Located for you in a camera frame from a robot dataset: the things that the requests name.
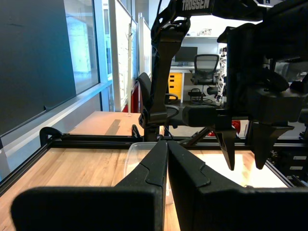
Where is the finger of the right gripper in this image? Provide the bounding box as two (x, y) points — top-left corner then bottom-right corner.
(213, 108), (238, 171)
(249, 85), (304, 170)

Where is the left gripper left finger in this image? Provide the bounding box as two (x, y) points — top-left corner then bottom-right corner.
(11, 140), (168, 231)

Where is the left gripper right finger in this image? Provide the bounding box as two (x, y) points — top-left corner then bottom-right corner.
(167, 141), (308, 231)

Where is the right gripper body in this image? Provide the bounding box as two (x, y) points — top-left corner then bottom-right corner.
(182, 23), (308, 127)

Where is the clear plastic container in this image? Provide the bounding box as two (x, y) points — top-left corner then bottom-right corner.
(124, 141), (174, 210)

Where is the grey mesh office chair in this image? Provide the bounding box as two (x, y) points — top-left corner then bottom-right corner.
(191, 53), (221, 103)

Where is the black computer monitor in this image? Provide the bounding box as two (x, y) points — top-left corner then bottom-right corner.
(175, 46), (198, 67)

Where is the yellow drawer cabinet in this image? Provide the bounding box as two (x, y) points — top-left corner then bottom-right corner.
(167, 73), (183, 101)

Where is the black office chair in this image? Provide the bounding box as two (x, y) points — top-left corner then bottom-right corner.
(137, 72), (180, 127)

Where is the window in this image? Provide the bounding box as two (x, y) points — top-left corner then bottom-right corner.
(64, 0), (114, 95)

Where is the black frame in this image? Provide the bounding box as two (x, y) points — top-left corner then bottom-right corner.
(0, 126), (308, 197)

